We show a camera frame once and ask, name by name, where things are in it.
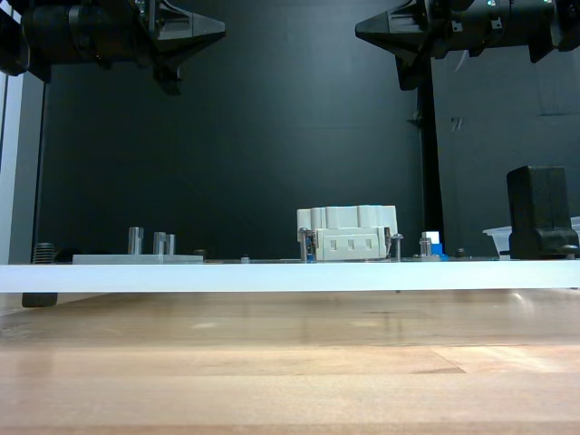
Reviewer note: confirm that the grey metal plate with posts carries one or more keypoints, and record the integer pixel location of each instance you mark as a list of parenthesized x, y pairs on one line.
[(136, 258)]

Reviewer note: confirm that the black connector housing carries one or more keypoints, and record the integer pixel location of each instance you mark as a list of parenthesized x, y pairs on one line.
[(539, 204)]

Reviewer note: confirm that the grey connector socket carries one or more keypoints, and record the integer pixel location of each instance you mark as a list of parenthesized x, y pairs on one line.
[(349, 244)]

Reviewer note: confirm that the blue clamp with grey plug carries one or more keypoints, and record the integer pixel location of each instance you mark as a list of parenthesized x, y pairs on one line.
[(311, 256)]

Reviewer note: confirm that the black screw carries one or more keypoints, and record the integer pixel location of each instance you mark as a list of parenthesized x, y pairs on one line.
[(200, 253), (461, 253)]

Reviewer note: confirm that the grey threaded bolt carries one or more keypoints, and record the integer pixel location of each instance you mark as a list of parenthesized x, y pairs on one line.
[(44, 252)]

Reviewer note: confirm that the white task board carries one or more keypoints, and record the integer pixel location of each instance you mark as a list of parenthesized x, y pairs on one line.
[(290, 278)]

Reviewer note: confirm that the clear plastic tub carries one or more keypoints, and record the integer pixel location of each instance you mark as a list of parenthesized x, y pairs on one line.
[(496, 235)]

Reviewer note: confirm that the black board foot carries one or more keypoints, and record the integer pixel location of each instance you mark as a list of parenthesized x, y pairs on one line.
[(40, 300)]

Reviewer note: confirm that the black aluminium frame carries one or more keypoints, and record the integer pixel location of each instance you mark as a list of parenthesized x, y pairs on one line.
[(428, 181)]

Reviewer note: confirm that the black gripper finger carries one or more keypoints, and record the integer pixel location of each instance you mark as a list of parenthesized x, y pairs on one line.
[(174, 68), (376, 27), (206, 25), (408, 68)]

